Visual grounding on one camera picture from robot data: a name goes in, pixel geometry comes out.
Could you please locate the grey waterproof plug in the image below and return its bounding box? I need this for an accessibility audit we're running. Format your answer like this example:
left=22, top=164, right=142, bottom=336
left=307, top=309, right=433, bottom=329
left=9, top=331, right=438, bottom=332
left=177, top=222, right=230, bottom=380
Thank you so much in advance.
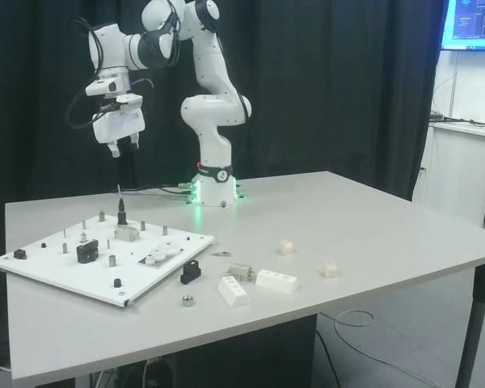
left=228, top=262, right=254, bottom=278

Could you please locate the black base cable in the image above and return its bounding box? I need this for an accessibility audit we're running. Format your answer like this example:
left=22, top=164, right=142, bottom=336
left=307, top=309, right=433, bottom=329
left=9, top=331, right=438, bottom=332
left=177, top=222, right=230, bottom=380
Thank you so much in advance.
left=119, top=183, right=197, bottom=197

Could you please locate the black camera cable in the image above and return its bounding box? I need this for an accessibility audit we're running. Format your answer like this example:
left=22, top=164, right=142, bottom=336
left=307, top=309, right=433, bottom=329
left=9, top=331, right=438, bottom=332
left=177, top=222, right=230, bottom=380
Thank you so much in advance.
left=66, top=80, right=108, bottom=130

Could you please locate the white cabinet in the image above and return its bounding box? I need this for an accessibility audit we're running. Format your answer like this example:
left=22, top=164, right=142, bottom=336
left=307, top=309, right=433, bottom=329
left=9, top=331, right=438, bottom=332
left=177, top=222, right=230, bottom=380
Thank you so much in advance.
left=411, top=119, right=485, bottom=234

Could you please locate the black USB plug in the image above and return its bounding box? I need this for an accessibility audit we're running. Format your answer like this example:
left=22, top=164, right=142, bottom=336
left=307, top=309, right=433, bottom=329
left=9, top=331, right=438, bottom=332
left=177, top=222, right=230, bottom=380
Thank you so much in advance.
left=115, top=184, right=130, bottom=228

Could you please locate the black table leg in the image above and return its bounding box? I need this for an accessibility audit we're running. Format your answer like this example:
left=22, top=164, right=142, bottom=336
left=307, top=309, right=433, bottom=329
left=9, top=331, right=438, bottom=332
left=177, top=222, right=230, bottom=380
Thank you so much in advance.
left=464, top=262, right=485, bottom=388

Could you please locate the black curtain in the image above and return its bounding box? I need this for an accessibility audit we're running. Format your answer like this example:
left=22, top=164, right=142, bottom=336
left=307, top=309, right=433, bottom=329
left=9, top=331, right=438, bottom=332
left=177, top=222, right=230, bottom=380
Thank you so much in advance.
left=0, top=0, right=448, bottom=361

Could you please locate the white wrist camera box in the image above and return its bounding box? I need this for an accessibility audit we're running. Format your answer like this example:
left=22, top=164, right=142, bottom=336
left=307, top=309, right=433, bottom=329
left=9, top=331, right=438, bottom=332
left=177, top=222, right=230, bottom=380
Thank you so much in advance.
left=84, top=78, right=121, bottom=98

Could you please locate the grey floor cable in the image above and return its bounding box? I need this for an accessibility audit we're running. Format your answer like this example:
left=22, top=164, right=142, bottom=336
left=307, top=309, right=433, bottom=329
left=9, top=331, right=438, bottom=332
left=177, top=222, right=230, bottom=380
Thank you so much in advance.
left=333, top=309, right=485, bottom=388

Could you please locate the blue screen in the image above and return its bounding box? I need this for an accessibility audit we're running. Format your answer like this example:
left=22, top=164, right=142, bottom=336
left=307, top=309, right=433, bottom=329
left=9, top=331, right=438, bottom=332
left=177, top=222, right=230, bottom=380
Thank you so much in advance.
left=440, top=0, right=485, bottom=53

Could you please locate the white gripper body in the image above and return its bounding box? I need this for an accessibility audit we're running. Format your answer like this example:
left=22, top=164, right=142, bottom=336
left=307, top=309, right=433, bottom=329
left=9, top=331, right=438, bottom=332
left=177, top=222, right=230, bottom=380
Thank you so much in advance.
left=91, top=105, right=147, bottom=145

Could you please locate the black D-SUB plug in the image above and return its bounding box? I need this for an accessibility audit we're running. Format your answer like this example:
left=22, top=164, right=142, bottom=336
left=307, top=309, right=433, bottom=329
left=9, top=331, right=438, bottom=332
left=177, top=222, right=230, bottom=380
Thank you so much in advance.
left=180, top=261, right=203, bottom=285

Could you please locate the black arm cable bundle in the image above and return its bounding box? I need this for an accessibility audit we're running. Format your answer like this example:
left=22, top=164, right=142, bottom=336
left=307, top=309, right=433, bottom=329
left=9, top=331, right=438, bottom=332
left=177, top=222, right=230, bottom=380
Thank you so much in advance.
left=70, top=0, right=183, bottom=78

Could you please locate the white task board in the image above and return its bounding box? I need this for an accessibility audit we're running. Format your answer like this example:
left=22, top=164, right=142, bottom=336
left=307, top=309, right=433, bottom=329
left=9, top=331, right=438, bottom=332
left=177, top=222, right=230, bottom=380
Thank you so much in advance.
left=0, top=200, right=217, bottom=310

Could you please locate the long white peg holder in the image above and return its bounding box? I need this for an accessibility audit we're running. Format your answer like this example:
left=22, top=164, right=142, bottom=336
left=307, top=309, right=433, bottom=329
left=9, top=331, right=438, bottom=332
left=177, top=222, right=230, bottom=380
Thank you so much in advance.
left=217, top=274, right=252, bottom=308
left=255, top=267, right=300, bottom=291

